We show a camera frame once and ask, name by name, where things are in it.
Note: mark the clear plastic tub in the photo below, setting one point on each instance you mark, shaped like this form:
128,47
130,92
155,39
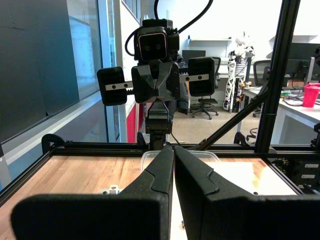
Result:
146,158

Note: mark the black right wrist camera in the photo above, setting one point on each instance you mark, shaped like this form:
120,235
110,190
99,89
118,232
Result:
152,43

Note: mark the white taskboard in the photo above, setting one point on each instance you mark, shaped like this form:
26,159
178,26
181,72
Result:
237,175

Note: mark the white desk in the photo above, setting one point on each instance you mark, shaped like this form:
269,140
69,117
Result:
295,112

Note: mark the white lattice robot figure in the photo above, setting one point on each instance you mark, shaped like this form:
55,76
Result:
231,82

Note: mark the black aluminium frame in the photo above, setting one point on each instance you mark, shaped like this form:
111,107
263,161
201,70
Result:
277,75

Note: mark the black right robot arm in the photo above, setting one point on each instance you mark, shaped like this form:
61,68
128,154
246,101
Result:
158,120

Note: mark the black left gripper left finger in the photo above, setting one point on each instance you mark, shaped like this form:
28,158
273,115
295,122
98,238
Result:
87,217

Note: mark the small blue white block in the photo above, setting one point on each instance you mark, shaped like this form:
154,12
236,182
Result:
113,190

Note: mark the red plastic cup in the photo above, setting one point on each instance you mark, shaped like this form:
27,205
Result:
310,96

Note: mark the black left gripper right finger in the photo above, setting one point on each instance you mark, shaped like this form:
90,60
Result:
237,220

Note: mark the black computer monitor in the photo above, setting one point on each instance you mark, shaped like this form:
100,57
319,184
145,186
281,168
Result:
195,53
300,55

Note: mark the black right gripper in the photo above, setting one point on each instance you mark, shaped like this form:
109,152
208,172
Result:
112,75

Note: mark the red cabinet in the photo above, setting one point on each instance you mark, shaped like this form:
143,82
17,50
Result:
131,122

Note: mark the black office chair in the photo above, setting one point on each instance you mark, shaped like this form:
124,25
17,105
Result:
205,101
260,72

